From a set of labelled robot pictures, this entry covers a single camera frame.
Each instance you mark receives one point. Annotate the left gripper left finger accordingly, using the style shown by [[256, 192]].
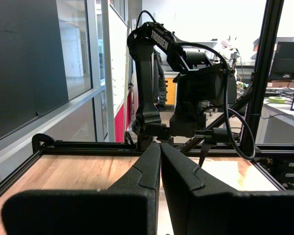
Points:
[[88, 213]]

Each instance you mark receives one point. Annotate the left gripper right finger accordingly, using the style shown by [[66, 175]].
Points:
[[235, 213]]

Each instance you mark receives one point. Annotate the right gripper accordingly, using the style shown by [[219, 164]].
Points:
[[201, 88]]

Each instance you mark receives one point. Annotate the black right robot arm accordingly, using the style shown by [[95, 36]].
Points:
[[144, 73]]

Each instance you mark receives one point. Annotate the orange cabinet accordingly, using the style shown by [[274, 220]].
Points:
[[171, 93]]

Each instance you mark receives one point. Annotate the black hanging jacket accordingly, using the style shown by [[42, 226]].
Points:
[[160, 80]]

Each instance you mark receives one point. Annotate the white desk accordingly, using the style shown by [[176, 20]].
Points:
[[279, 110]]

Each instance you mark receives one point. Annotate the green tape roll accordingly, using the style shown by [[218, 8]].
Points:
[[276, 101]]

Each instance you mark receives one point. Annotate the silver window sill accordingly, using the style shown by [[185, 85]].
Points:
[[51, 115]]

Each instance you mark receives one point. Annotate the black computer monitor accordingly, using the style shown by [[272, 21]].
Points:
[[284, 61]]

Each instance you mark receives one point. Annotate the white whiteboard panel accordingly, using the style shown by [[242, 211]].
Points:
[[118, 61]]

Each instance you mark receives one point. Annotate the black aluminium table frame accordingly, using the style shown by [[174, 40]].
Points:
[[88, 145]]

